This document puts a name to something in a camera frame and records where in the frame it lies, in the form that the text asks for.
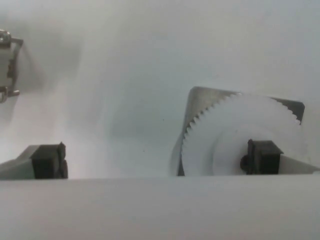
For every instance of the white task board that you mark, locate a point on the white task board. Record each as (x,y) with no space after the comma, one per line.
(125,75)

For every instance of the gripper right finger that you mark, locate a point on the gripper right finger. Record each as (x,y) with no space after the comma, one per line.
(265,157)

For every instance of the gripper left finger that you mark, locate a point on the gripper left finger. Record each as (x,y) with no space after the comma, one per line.
(45,162)

